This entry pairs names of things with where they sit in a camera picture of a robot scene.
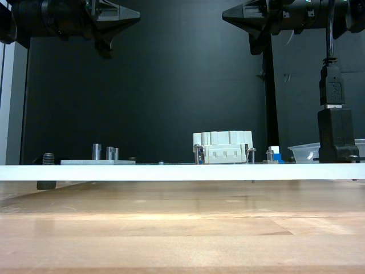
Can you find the black metal frame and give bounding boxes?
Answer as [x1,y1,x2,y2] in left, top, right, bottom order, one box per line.
[256,34,282,148]

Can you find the beige multi-pin connector housing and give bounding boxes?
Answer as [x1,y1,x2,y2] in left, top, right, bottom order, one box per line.
[192,130,257,166]

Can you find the grey metal plate with pins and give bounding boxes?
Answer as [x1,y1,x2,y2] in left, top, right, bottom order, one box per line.
[60,143,136,166]

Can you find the black USB plug with cable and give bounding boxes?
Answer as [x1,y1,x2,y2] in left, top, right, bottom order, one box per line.
[318,0,346,110]

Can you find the small blue clamp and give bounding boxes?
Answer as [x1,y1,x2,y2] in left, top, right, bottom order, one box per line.
[267,145,283,164]

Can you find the clear plastic tub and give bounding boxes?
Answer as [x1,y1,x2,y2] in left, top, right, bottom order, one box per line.
[287,139,365,164]

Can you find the white taskboard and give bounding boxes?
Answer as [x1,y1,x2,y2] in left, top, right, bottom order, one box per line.
[0,164,365,182]

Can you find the black USB socket housing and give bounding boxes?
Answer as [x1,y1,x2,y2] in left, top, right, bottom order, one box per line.
[313,107,362,164]

